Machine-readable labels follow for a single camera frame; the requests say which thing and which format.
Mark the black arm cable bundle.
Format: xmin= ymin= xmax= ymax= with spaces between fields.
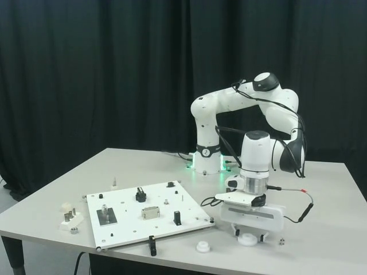
xmin=214 ymin=78 xmax=307 ymax=179

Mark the black plug with short cable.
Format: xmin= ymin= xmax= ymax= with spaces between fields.
xmin=148 ymin=234 xmax=159 ymax=257

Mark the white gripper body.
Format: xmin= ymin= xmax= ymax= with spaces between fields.
xmin=218 ymin=203 xmax=286 ymax=233

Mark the black base cable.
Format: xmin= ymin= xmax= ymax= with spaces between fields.
xmin=162 ymin=150 xmax=196 ymax=162
xmin=223 ymin=158 xmax=242 ymax=170

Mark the white task board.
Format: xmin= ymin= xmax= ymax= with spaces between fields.
xmin=85 ymin=180 xmax=214 ymax=250

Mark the black cable under table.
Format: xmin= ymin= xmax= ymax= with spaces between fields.
xmin=73 ymin=251 xmax=88 ymax=275

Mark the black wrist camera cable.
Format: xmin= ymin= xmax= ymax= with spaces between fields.
xmin=200 ymin=195 xmax=223 ymax=207

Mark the dark table leg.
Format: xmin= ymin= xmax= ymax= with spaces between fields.
xmin=1 ymin=235 xmax=24 ymax=270

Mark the black round plug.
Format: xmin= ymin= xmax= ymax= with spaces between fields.
xmin=134 ymin=186 xmax=148 ymax=203

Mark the white peg holder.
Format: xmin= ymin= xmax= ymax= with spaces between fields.
xmin=58 ymin=211 xmax=85 ymax=231

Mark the thin black rod on wire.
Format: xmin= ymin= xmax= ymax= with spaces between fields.
xmin=267 ymin=185 xmax=316 ymax=224

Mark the white large gear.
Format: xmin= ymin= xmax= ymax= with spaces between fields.
xmin=237 ymin=233 xmax=257 ymax=247

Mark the white medium gear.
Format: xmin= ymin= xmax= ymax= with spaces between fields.
xmin=195 ymin=241 xmax=212 ymax=254

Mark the black curtain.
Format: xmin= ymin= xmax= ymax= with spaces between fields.
xmin=0 ymin=0 xmax=367 ymax=191

